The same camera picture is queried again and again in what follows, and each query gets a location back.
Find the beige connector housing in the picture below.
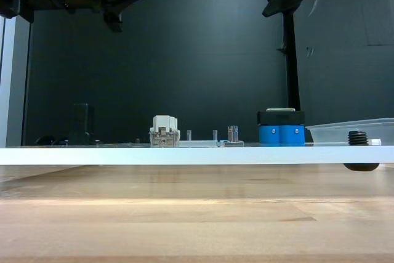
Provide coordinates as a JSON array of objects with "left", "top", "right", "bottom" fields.
[{"left": 148, "top": 115, "right": 181, "bottom": 148}]

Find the white taskboard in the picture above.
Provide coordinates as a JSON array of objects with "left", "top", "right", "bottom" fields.
[{"left": 0, "top": 143, "right": 394, "bottom": 166}]

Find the black clamp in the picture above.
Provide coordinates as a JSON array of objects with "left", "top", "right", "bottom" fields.
[{"left": 69, "top": 102, "right": 102, "bottom": 146}]

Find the clear plastic tub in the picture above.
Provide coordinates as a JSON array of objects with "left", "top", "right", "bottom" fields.
[{"left": 304, "top": 117, "right": 394, "bottom": 147}]

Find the black threaded screw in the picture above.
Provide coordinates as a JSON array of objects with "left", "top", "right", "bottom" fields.
[{"left": 347, "top": 130, "right": 369, "bottom": 147}]

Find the silver block with bolts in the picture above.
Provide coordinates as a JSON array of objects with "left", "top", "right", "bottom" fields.
[{"left": 178, "top": 129, "right": 223, "bottom": 148}]

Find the black rubber foot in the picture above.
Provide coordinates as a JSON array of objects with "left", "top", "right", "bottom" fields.
[{"left": 342, "top": 163, "right": 380, "bottom": 172}]

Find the black wall pillar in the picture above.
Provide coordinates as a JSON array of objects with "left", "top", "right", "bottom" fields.
[{"left": 281, "top": 7, "right": 302, "bottom": 112}]

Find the grey window frame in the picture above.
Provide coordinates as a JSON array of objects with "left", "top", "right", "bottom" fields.
[{"left": 0, "top": 15, "right": 17, "bottom": 147}]

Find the blue D-sub connector mount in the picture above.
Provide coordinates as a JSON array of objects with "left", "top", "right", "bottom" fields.
[{"left": 257, "top": 108, "right": 306, "bottom": 147}]

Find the black metal frame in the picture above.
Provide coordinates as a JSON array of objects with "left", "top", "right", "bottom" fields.
[{"left": 33, "top": 135, "right": 70, "bottom": 146}]

